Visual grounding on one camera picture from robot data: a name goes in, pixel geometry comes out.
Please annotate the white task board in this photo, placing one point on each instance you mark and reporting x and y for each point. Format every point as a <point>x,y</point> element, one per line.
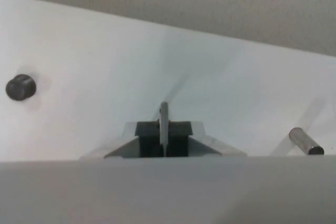
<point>105,77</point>

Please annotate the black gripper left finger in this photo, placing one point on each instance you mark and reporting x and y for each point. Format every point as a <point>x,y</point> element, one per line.
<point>147,134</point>

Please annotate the thin metal round peg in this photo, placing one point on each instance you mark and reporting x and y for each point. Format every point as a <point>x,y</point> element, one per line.
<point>164,124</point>

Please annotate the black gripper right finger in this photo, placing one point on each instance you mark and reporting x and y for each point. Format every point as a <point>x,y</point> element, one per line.
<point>181,134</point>

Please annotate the small black round knob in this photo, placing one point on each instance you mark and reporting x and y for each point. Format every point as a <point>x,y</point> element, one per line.
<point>19,87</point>

